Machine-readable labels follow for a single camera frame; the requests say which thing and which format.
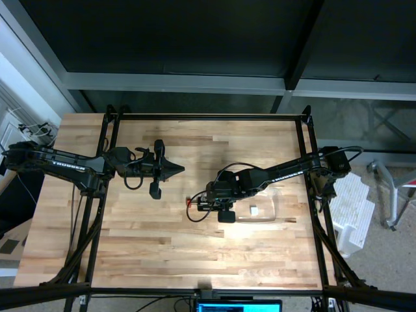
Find silver chair base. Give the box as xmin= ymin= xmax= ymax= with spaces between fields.
xmin=367 ymin=159 xmax=416 ymax=231

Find black camera box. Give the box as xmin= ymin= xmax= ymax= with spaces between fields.
xmin=194 ymin=281 xmax=217 ymax=299

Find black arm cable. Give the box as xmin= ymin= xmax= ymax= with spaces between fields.
xmin=185 ymin=162 xmax=261 ymax=223
xmin=123 ymin=148 xmax=151 ymax=190

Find cardboard box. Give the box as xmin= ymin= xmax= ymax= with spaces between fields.
xmin=0 ymin=217 xmax=33 ymax=261

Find white plastic step stool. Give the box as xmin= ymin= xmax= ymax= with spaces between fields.
xmin=328 ymin=173 xmax=371 ymax=259

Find black vise with red knob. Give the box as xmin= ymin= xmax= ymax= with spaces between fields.
xmin=186 ymin=194 xmax=225 ymax=213

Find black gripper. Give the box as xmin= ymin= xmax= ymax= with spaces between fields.
xmin=136 ymin=139 xmax=185 ymax=200
xmin=206 ymin=180 xmax=240 ymax=224

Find black floor cable bundle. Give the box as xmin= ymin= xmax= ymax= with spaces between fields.
xmin=174 ymin=296 xmax=196 ymax=312

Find blue laptop screen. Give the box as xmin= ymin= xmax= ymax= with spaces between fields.
xmin=194 ymin=299 xmax=283 ymax=312

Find grey metal beam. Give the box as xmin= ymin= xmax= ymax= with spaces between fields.
xmin=63 ymin=71 xmax=416 ymax=101

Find clear plastic container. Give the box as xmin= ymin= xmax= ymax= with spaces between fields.
xmin=235 ymin=187 xmax=282 ymax=224

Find tangled white black cables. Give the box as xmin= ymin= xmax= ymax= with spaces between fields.
xmin=18 ymin=122 xmax=56 ymax=139

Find black metal frame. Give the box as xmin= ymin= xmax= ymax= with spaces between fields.
xmin=0 ymin=104 xmax=416 ymax=312

